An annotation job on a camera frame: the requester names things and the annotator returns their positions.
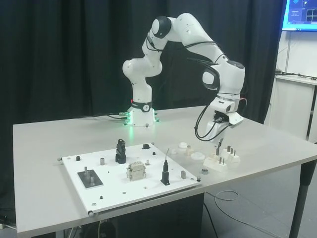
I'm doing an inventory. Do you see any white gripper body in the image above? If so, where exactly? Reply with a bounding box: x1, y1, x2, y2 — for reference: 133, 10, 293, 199
205, 119, 228, 144

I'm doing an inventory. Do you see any white round peg holder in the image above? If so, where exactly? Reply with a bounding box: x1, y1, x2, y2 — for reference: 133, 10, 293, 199
203, 153, 228, 173

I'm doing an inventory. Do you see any white square peg holder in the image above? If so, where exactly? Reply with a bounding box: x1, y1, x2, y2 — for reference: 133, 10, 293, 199
221, 146, 241, 165

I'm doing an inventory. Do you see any flat white mounting plate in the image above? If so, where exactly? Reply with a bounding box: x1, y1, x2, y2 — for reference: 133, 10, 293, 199
228, 112, 244, 125

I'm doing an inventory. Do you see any white box with dark window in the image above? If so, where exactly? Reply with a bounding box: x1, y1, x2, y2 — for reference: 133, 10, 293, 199
213, 98, 236, 113

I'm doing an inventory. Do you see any white cabinet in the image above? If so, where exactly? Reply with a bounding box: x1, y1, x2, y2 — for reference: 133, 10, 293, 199
268, 73, 317, 145

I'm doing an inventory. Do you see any black D-SUB plug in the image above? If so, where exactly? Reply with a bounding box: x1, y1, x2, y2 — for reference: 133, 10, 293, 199
114, 138, 127, 165

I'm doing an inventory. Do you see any white task board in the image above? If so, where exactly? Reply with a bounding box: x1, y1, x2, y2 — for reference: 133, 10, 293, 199
56, 141, 202, 217

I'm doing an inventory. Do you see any dark table leg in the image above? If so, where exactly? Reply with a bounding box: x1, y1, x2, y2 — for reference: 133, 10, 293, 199
289, 162, 313, 238

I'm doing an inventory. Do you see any blue screen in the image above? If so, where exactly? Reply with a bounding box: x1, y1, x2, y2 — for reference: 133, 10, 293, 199
281, 0, 317, 32

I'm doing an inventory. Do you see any black curtain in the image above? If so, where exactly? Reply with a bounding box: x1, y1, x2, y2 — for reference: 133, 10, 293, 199
0, 0, 292, 226

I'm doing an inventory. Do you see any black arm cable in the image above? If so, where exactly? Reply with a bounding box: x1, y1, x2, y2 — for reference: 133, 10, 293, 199
145, 34, 248, 143

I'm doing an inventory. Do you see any thin looped floor cable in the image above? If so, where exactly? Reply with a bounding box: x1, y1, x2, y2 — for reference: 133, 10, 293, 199
214, 190, 252, 238

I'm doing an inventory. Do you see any thick black floor cable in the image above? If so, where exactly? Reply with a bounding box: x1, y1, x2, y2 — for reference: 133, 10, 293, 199
202, 209, 214, 238

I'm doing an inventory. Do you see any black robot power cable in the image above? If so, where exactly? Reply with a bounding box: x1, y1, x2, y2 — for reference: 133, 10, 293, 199
81, 113, 131, 122

